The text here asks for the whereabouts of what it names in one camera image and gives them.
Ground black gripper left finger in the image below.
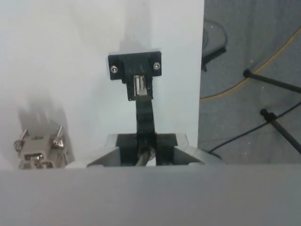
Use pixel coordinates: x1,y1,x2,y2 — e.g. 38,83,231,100
87,133,139,167

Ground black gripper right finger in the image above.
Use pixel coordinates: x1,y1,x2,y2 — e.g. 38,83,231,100
155,133,206,167

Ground black USB plug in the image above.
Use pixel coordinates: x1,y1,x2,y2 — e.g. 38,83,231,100
135,93,157,167

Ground white task board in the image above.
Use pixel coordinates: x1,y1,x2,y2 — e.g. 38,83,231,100
0,0,205,170

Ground black floor cable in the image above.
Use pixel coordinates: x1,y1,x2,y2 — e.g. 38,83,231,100
208,101,301,158

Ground yellow cable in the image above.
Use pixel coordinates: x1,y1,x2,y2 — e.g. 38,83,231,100
199,30,301,102

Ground black ribbed cable connector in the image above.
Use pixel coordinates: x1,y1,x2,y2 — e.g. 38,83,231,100
202,46,228,73

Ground thin grey cable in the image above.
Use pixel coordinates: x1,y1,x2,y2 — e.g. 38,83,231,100
203,18,228,59

